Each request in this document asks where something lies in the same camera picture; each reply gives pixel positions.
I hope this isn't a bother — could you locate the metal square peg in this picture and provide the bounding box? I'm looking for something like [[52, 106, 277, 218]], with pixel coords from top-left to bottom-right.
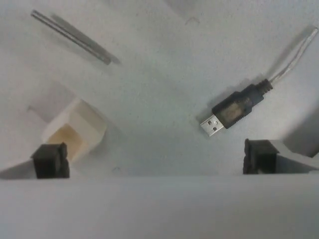
[[30, 9, 112, 66]]

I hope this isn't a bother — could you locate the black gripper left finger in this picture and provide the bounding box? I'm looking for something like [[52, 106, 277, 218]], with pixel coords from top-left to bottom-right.
[[0, 142, 70, 179]]

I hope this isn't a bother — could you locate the small white holder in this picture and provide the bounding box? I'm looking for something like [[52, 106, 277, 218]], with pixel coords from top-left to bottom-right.
[[41, 99, 108, 165]]

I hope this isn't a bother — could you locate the black USB plug with cable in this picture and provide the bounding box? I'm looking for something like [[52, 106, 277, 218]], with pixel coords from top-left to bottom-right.
[[200, 24, 319, 138]]

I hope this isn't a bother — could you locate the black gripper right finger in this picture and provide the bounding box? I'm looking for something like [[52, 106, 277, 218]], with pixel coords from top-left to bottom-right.
[[243, 138, 319, 175]]

